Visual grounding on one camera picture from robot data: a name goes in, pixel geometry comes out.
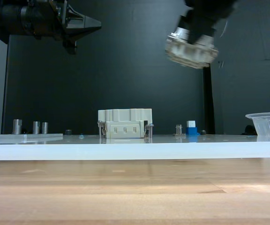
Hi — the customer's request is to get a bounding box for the beige HAN10-E connector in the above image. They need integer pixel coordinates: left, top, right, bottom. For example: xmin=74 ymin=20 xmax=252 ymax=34
xmin=164 ymin=27 xmax=220 ymax=70

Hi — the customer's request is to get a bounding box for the blue and white connector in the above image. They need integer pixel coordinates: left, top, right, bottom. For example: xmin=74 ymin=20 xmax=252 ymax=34
xmin=186 ymin=120 xmax=200 ymax=136

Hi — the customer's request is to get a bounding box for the beige connector base housing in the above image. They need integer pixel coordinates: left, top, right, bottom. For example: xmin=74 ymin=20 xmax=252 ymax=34
xmin=97 ymin=108 xmax=154 ymax=139

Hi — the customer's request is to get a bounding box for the clear plastic container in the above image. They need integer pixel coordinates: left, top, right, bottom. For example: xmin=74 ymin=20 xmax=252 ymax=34
xmin=245 ymin=111 xmax=270 ymax=136

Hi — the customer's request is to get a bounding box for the white board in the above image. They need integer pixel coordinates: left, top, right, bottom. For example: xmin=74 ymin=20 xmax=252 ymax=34
xmin=0 ymin=133 xmax=270 ymax=161

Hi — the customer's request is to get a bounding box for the black metal frame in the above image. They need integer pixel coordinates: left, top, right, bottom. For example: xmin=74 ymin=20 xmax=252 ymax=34
xmin=202 ymin=67 xmax=217 ymax=135

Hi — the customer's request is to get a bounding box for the large silver metal post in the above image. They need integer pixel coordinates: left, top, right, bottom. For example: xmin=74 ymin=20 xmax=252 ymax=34
xmin=13 ymin=119 xmax=23 ymax=135

